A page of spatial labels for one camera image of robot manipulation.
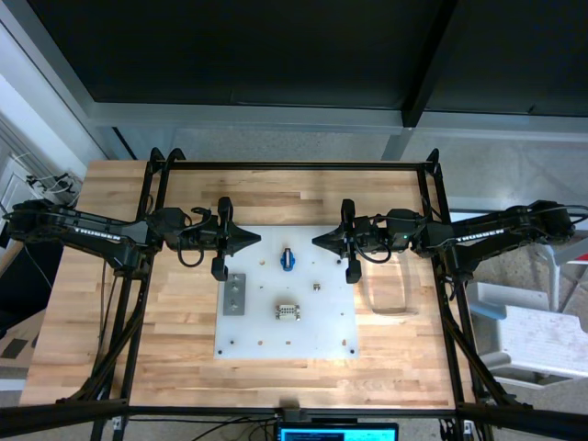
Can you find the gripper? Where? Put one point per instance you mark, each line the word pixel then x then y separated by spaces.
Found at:
pixel 224 239
pixel 351 239

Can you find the beige connector insert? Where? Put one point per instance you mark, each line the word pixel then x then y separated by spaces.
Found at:
pixel 288 311

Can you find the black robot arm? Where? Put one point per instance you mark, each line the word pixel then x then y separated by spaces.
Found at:
pixel 482 236
pixel 92 229

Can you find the beige connector base housing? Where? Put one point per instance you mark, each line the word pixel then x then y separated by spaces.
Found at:
pixel 299 318

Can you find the large blue plastic holder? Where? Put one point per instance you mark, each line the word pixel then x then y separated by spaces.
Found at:
pixel 280 263

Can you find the silver plug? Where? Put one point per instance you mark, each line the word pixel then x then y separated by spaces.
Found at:
pixel 287 258

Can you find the grey metal plate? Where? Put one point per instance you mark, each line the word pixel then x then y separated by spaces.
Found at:
pixel 240 308

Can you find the clear plastic tub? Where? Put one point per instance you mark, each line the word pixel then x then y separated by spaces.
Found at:
pixel 390 294

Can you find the white board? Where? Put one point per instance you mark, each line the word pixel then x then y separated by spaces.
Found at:
pixel 294 331

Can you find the laptop screen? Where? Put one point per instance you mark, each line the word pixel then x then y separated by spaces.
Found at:
pixel 335 434

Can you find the white metal stand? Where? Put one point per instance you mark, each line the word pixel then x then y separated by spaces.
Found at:
pixel 553 275

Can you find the black bulky object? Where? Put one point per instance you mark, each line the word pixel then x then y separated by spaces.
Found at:
pixel 23 285

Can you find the white plastic step stool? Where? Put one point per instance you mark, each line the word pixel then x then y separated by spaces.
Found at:
pixel 542 335

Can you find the cardboard box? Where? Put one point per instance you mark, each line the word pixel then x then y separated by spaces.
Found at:
pixel 18 331

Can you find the black metal frame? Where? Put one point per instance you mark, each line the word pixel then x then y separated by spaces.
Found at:
pixel 294 165

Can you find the grey metal wall frame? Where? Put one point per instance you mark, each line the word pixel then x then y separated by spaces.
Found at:
pixel 275 117

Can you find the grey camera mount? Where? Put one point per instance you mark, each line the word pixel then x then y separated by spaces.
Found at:
pixel 290 410

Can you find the black vertical post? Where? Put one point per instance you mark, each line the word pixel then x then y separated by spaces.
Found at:
pixel 427 69

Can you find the silver frame bracket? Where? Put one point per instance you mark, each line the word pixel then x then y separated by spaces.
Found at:
pixel 468 427
pixel 118 423

